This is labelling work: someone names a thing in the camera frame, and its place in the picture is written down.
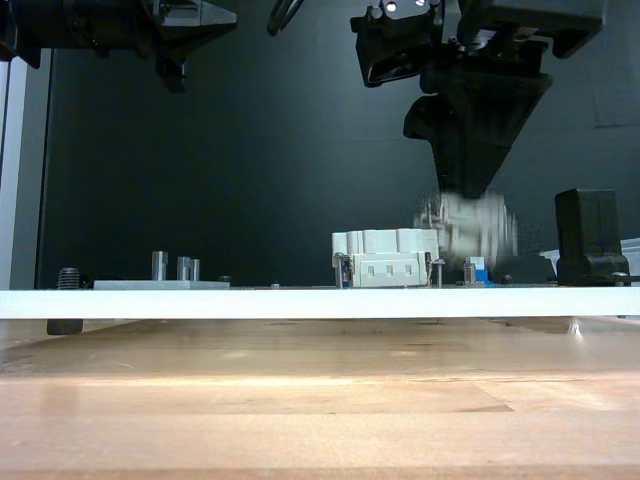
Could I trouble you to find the white board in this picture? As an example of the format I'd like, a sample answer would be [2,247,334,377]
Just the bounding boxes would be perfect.
[0,285,640,320]

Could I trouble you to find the grey metal plate with pegs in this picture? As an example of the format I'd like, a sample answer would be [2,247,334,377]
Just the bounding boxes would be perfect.
[93,249,231,291]

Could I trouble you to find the small white blue block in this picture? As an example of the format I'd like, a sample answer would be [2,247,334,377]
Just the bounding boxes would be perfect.
[465,256,490,285]

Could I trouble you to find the beige connector insert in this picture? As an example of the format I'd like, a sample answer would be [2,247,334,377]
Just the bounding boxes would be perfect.
[412,188,520,272]

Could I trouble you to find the black connector housing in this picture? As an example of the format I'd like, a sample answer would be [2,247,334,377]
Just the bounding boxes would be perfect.
[553,187,630,287]

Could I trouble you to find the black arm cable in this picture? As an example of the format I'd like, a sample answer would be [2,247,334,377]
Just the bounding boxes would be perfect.
[266,0,304,37]

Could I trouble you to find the black threaded standoff screw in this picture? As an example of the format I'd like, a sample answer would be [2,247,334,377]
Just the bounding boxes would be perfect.
[47,266,84,336]

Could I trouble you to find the beige connector hub with screws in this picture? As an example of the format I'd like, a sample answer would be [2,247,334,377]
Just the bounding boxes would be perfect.
[331,227,448,290]

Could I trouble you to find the clear plastic tub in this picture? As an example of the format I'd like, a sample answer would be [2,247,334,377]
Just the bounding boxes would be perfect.
[539,238,640,286]

